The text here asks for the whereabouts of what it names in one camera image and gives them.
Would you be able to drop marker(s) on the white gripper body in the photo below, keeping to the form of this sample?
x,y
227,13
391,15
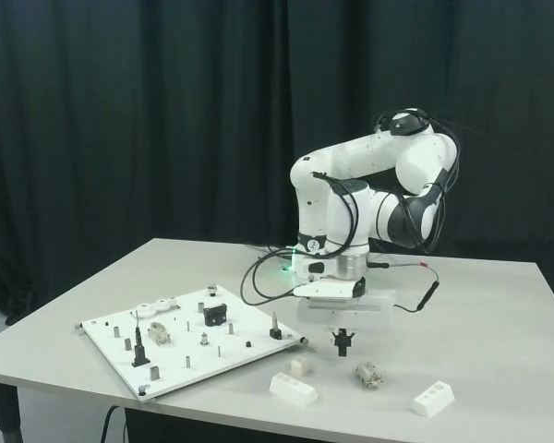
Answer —
x,y
374,309

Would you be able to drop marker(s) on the black D-SUB plug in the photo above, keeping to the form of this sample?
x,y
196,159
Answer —
x,y
213,316

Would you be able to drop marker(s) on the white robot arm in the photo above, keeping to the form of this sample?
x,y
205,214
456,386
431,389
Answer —
x,y
351,157

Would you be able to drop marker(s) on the metal waterproof plug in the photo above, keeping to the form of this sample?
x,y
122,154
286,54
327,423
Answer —
x,y
368,375

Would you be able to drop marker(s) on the small white cube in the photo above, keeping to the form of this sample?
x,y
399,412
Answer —
x,y
299,365

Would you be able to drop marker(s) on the grey tapered plug black base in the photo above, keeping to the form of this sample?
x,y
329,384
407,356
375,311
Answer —
x,y
275,328

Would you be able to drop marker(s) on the white holder with holes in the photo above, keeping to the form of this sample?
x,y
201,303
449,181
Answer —
x,y
431,398
293,388

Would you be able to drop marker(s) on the thin metal peg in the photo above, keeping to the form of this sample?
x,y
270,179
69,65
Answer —
x,y
187,363
231,329

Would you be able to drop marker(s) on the metal BNC plug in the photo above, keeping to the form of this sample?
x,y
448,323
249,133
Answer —
x,y
204,339

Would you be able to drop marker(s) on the metal round connector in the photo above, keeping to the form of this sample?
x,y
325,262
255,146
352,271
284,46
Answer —
x,y
211,291

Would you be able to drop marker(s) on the white task board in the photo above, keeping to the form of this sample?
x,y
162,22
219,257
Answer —
x,y
166,369

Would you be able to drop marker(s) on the white medium gear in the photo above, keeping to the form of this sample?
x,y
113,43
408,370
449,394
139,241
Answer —
x,y
163,305

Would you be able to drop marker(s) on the metal square peg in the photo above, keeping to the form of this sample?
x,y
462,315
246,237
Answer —
x,y
154,373
127,344

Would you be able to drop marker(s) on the white large gear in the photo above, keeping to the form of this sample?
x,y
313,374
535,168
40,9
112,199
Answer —
x,y
145,310

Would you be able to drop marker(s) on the black curtain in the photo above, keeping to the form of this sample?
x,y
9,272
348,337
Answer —
x,y
120,92

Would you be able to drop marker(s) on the dark table leg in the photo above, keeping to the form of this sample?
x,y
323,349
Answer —
x,y
4,410

